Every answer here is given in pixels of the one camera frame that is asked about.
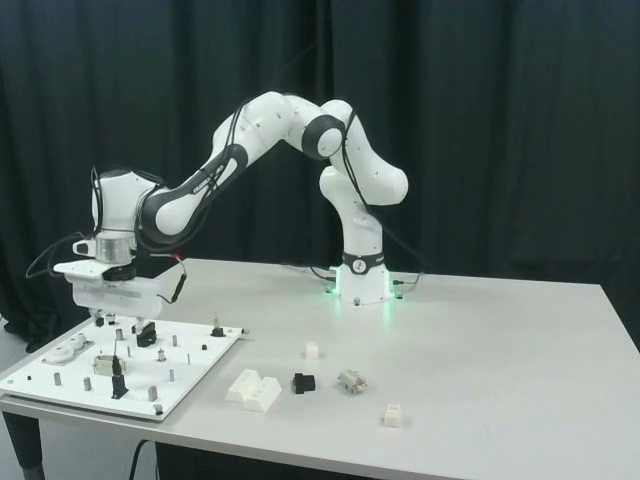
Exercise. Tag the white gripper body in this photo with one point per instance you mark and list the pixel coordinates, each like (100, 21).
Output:
(120, 295)

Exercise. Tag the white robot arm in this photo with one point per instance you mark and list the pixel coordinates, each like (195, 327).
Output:
(270, 125)

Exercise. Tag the white medium gear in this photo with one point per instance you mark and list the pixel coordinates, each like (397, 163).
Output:
(81, 343)

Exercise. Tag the metal BNC plug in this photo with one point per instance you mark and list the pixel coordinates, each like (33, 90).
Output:
(161, 355)

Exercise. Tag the thin black rod red tag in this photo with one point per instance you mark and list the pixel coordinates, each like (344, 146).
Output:
(180, 289)

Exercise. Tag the white large gear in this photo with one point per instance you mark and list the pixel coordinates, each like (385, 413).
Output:
(59, 354)

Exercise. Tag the black upright plug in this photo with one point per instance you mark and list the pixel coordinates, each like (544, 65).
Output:
(118, 385)

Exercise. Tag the white task board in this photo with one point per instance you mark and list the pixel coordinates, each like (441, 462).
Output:
(200, 370)

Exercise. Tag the white sloped holder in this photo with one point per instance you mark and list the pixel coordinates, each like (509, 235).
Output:
(242, 387)
(266, 396)

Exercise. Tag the dark table leg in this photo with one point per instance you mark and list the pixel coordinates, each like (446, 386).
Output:
(22, 450)

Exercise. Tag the small white holder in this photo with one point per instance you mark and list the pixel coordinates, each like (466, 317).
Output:
(311, 349)
(393, 415)

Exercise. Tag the black D-SUB plug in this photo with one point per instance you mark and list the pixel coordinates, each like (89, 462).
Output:
(304, 384)

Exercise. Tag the grey metal plug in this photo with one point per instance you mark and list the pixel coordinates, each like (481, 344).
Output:
(350, 383)

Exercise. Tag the black curtain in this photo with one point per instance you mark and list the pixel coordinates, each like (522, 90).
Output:
(500, 100)

